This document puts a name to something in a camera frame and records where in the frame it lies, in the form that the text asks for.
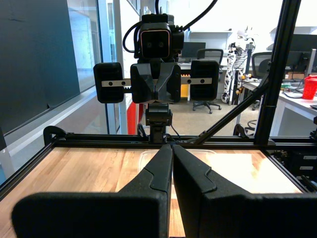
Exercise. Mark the black aluminium table frame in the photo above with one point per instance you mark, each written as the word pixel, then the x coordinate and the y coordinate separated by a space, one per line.
pixel 99 140

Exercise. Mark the black mesh office chair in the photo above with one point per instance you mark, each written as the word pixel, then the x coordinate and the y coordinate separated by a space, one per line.
pixel 206 105

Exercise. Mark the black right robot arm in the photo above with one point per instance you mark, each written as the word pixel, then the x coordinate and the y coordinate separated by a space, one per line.
pixel 158 116

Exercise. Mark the yellow cabinet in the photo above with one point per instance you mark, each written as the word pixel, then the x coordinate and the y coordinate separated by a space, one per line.
pixel 185 91

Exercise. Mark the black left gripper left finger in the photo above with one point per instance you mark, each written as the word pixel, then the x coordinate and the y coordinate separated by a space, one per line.
pixel 99 215

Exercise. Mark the clear plastic tub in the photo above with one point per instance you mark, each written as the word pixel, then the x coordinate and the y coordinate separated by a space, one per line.
pixel 146 158

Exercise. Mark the grey office chair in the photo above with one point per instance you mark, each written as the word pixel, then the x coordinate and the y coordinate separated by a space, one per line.
pixel 260 64

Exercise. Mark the red cabinet panel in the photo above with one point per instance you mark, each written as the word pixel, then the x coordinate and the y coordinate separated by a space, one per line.
pixel 132 116

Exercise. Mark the small black computer monitor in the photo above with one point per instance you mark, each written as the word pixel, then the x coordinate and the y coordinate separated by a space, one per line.
pixel 195 49

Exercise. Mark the white lab desk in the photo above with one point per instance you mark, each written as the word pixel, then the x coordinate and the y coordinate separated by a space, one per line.
pixel 294 101

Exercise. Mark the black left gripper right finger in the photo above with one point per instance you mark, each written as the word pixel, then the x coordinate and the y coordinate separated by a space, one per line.
pixel 247 218

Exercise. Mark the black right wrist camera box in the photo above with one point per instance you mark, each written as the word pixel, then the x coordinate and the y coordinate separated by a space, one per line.
pixel 154 44

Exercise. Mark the black controller box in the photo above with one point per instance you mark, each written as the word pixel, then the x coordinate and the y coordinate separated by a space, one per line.
pixel 302 161

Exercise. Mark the large black computer monitor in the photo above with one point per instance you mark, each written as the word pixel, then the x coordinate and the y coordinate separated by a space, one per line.
pixel 297 49

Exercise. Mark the red plastic container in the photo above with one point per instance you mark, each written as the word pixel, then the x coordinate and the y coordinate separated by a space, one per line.
pixel 309 88

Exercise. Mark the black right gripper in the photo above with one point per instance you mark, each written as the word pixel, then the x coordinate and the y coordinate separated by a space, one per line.
pixel 109 74

